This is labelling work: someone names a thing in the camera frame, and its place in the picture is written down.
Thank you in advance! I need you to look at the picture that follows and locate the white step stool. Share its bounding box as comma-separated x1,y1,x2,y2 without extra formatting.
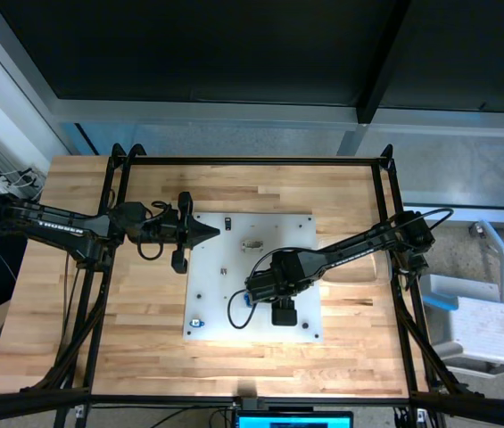
425,272,504,380

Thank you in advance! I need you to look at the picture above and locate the black aluminium frame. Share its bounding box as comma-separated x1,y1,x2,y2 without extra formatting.
0,142,504,428

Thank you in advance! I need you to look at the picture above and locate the black room pillar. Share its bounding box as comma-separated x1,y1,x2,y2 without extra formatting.
357,0,413,125

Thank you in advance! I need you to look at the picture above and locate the white task board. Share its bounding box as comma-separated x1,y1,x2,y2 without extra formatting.
183,212,326,343

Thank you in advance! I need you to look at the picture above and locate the small black camera box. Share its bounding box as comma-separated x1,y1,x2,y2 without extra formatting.
237,391,260,410

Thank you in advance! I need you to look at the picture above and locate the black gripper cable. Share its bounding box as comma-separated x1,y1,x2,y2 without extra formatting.
137,200,169,261
227,248,282,330

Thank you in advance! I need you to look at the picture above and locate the grey metal stand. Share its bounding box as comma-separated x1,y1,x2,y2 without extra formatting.
469,220,504,304

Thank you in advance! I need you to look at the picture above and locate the laptop screen with blue edge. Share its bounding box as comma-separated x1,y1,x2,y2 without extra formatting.
232,409,354,428

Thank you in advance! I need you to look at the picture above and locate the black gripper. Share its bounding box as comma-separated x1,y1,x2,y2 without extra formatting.
161,192,220,274
245,267,301,329

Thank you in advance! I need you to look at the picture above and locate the cable bundle with plugs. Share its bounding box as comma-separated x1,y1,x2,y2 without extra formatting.
0,167,45,200

